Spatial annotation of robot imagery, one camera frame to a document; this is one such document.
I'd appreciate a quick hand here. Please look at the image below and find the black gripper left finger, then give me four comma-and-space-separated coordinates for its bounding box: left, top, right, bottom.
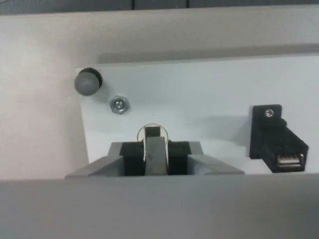
65, 141, 146, 178

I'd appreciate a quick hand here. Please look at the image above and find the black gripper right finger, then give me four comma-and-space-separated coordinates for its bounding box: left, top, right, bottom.
167, 140, 245, 176

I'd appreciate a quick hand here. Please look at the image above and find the metal square peg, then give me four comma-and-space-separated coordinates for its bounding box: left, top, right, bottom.
145, 136, 167, 177

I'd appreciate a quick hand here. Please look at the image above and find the white task board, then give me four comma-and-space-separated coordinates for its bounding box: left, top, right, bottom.
75, 56, 319, 181

